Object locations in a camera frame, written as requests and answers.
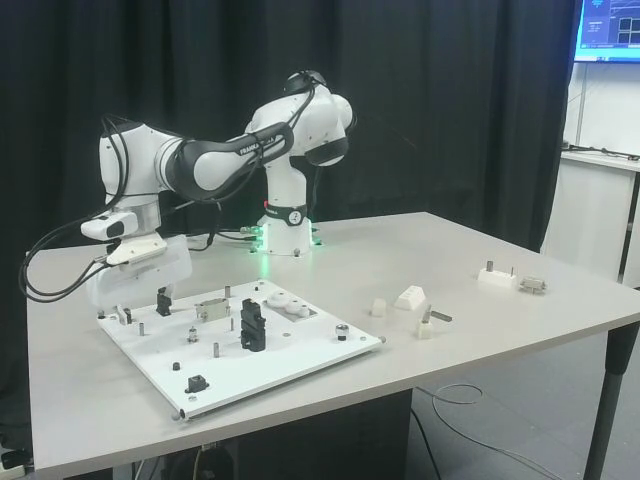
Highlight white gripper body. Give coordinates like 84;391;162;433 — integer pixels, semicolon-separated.
83;233;195;308

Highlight white peg holder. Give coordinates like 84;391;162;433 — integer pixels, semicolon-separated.
478;267;516;289

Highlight flat white mounting plate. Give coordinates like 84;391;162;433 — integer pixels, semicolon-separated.
108;233;169;267

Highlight white task board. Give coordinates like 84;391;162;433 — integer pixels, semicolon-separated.
96;278;387;421

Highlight black box under table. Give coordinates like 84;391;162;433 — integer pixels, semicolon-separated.
197;387;417;480

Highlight black curtain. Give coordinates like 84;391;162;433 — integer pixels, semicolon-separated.
0;0;586;454

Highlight white wedge-shaped holder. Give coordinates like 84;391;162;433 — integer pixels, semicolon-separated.
393;284;426;311

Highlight white cabinet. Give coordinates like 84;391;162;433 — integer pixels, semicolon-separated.
542;148;640;290

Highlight black table leg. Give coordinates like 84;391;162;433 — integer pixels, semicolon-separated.
597;319;634;480

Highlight blue screen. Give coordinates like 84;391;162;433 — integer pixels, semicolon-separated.
573;0;640;64

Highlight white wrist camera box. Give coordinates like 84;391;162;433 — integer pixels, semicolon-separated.
80;209;139;242

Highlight black base cable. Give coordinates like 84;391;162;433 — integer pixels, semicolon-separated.
199;225;264;254

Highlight black looping camera cable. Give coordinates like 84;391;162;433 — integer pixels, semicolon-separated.
18;219;119;304

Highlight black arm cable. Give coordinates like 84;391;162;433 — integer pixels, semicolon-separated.
99;69;321;211

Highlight grey floor cable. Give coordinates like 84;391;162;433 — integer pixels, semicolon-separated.
430;382;640;480

